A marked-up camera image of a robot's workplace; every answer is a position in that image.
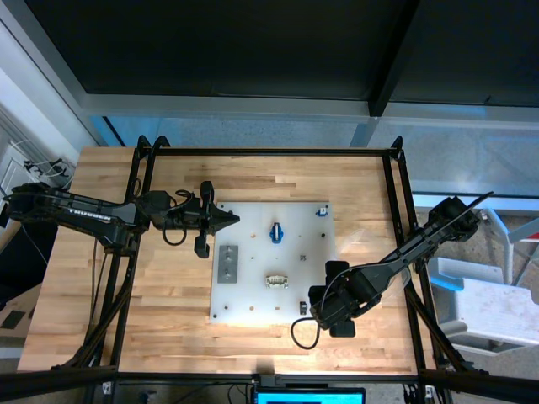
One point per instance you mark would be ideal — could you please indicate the grey metal plate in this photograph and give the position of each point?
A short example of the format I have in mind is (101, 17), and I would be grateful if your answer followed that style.
(227, 265)

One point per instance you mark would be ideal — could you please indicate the black connector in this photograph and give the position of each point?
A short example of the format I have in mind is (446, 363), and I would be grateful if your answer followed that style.
(303, 308)

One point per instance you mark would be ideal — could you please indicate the black frame clamp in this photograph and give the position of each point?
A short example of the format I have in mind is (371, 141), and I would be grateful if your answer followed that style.
(162, 138)
(398, 143)

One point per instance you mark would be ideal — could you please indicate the black bracket block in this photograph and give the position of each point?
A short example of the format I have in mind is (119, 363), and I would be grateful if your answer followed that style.
(268, 381)

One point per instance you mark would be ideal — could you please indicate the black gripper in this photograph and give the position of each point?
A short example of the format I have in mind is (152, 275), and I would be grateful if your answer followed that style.
(339, 273)
(206, 219)

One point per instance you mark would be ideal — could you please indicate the blue bar clamp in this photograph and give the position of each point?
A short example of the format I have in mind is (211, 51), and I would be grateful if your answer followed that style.
(270, 237)

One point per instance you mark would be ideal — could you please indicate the small blue clamp white insert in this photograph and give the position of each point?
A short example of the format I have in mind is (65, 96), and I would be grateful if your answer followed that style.
(321, 211)

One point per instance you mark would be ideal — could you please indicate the silver metal bar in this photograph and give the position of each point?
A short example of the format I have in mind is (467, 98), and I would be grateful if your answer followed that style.
(276, 230)

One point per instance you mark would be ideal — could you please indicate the white metal stand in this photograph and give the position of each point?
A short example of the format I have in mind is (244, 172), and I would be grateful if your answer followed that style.
(507, 252)

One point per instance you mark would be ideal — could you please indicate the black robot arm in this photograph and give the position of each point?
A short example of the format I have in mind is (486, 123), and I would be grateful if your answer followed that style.
(90, 212)
(421, 242)

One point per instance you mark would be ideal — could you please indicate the black aluminium frame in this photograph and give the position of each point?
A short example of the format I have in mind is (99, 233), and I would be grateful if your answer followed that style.
(269, 152)

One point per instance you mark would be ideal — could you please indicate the cardboard box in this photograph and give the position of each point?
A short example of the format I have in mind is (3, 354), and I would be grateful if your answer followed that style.
(17, 301)

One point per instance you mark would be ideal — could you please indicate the white step stool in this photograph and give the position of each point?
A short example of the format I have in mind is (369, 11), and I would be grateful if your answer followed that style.
(497, 307)

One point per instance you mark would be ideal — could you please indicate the white task board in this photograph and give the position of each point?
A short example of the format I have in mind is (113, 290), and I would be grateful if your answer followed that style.
(252, 290)

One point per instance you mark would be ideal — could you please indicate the blue-edged screen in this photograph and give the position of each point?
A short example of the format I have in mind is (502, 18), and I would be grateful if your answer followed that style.
(307, 397)

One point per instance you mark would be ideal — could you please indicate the beige rectangular connector housing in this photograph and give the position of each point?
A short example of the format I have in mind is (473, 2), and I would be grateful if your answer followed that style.
(277, 281)

